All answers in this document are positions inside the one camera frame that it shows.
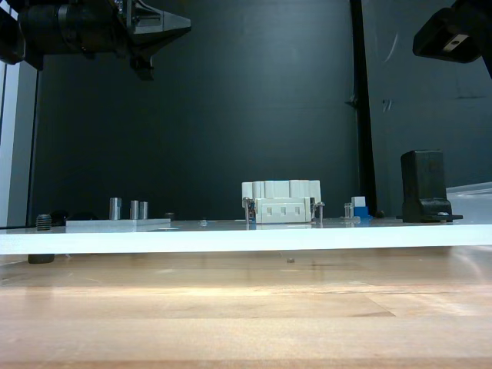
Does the black frame post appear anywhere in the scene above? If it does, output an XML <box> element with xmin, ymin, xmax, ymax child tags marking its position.
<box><xmin>345</xmin><ymin>0</ymin><xmax>380</xmax><ymax>217</ymax></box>

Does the tall black clamp block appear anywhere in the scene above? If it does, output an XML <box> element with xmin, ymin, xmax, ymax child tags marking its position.
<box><xmin>396</xmin><ymin>149</ymin><xmax>464</xmax><ymax>224</ymax></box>

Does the clear plastic tub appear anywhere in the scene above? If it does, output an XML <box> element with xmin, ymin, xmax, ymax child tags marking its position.
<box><xmin>445</xmin><ymin>181</ymin><xmax>492</xmax><ymax>226</ymax></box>

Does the beige three-window connector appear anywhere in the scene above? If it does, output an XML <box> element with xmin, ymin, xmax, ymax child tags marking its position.
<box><xmin>254</xmin><ymin>197</ymin><xmax>313</xmax><ymax>225</ymax></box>

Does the aluminium bar holder plate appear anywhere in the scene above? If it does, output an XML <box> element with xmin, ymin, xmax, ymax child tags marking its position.
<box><xmin>65</xmin><ymin>218</ymin><xmax>171</xmax><ymax>233</ymax></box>

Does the white connector housing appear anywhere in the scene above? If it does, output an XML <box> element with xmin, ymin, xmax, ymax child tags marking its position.
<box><xmin>241</xmin><ymin>179</ymin><xmax>321</xmax><ymax>201</ymax></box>

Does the white taskboard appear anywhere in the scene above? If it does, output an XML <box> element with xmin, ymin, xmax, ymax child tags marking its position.
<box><xmin>0</xmin><ymin>219</ymin><xmax>492</xmax><ymax>256</ymax></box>

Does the blue and white connector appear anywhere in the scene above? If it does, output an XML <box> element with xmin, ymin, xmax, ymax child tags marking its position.
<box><xmin>351</xmin><ymin>195</ymin><xmax>373</xmax><ymax>228</ymax></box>

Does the grey frame upright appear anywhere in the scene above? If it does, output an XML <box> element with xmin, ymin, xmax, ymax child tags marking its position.
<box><xmin>0</xmin><ymin>61</ymin><xmax>28</xmax><ymax>228</ymax></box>

